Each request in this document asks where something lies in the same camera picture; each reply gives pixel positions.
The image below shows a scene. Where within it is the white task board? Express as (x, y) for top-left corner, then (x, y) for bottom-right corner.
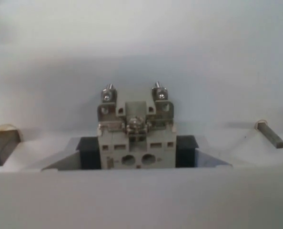
(0, 35), (283, 173)

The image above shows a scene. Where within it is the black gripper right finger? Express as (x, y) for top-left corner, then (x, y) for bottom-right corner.
(178, 135), (232, 168)

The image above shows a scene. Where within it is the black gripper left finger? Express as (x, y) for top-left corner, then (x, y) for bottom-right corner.
(40, 135), (101, 171)

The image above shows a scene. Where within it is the thin metal square peg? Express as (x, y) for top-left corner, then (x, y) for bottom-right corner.
(256, 121), (283, 149)

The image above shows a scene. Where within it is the thick metal round peg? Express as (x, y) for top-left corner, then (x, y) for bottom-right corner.
(0, 123), (22, 167)

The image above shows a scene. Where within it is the grey waterproof plug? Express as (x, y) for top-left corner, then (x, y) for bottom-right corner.
(97, 81), (176, 171)

